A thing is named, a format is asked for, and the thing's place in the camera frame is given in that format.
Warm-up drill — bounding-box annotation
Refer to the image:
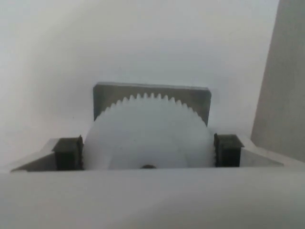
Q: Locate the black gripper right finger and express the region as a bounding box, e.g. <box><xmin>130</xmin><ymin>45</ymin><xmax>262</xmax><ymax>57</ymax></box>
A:
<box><xmin>213</xmin><ymin>133</ymin><xmax>285</xmax><ymax>168</ymax></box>

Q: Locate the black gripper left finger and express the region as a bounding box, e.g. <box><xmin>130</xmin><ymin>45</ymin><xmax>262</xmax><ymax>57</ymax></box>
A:
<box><xmin>10</xmin><ymin>135</ymin><xmax>84</xmax><ymax>171</ymax></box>

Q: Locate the white large gear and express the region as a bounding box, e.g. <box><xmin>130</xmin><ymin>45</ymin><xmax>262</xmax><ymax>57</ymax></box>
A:
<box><xmin>83</xmin><ymin>92</ymin><xmax>214</xmax><ymax>170</ymax></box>

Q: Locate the white task board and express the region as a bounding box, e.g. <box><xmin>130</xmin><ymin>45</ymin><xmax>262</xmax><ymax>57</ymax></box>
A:
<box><xmin>0</xmin><ymin>0</ymin><xmax>280</xmax><ymax>167</ymax></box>

